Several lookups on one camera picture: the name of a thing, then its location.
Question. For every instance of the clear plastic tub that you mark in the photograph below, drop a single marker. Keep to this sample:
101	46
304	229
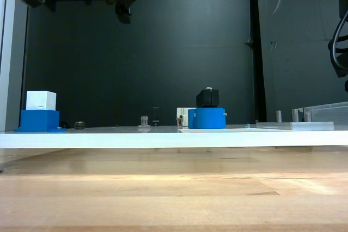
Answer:
326	112

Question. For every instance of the white task board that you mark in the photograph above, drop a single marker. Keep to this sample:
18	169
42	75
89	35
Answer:
163	139

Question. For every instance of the beige connector housing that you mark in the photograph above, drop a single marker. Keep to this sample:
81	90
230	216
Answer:
182	115

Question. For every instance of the clear plastic fitting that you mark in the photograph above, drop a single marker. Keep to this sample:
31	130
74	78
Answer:
144	123

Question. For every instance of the dark clear bracket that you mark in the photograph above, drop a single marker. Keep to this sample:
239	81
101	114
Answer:
156	115

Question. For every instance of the small grey peg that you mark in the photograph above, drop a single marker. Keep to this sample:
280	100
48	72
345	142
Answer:
278	116

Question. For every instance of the black aluminium frame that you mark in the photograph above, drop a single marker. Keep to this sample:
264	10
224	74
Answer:
257	52

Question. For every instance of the blue square mount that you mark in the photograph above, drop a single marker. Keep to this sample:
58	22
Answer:
38	120

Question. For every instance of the grey metal block with holes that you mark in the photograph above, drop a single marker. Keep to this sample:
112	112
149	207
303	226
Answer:
296	126

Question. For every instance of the blue round mount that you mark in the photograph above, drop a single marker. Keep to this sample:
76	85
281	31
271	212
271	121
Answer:
209	119

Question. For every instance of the black plug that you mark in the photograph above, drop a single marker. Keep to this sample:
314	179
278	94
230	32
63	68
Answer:
208	97

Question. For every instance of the white cube block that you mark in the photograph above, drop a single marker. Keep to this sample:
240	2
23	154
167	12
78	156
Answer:
40	100

